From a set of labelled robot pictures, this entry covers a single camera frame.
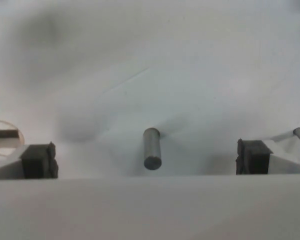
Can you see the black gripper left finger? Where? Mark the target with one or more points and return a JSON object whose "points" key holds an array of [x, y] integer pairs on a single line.
{"points": [[37, 162]]}

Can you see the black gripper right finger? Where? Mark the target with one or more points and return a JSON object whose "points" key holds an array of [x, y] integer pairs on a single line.
{"points": [[255, 160]]}

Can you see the white task board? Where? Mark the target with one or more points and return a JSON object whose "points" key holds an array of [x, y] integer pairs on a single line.
{"points": [[165, 75]]}

